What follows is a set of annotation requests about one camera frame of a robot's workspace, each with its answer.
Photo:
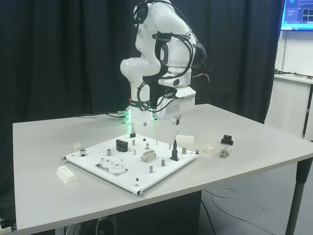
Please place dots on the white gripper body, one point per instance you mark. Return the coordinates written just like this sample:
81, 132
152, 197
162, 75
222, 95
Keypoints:
171, 107

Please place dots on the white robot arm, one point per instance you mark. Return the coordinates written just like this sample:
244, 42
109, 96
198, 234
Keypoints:
146, 44

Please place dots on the long white holder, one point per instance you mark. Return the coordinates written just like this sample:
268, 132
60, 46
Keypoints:
185, 138

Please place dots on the metal square peg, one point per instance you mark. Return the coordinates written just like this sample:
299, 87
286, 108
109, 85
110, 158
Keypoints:
184, 150

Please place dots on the small white holder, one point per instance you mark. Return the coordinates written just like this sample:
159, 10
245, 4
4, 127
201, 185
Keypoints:
76, 146
209, 149

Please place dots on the small black block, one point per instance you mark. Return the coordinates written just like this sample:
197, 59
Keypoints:
132, 134

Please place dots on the black waterproof plug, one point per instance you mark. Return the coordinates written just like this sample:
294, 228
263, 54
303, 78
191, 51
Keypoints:
227, 139

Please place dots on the black D-SUB plug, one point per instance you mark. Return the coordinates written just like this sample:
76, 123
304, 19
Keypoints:
121, 145

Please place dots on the white task board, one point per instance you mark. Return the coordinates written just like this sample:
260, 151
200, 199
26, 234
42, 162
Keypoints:
146, 176

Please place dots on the white large gear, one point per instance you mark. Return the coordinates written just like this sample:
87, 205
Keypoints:
116, 169

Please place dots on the white medium gear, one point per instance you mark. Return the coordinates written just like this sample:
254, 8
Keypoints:
109, 163

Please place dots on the white small gear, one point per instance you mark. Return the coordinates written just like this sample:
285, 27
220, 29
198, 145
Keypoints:
102, 160

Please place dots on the metal BNC plug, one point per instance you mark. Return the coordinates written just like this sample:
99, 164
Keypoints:
82, 152

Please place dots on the white cabinet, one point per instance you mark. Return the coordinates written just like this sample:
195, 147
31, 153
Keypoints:
288, 105

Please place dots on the black curtains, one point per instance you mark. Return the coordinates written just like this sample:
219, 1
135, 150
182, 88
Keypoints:
61, 61

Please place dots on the white holder with holes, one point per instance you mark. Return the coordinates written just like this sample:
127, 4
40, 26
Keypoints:
66, 174

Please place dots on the grey table leg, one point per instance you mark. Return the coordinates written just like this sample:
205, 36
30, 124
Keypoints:
297, 195

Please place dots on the blue screen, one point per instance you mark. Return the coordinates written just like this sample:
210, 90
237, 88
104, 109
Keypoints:
297, 14

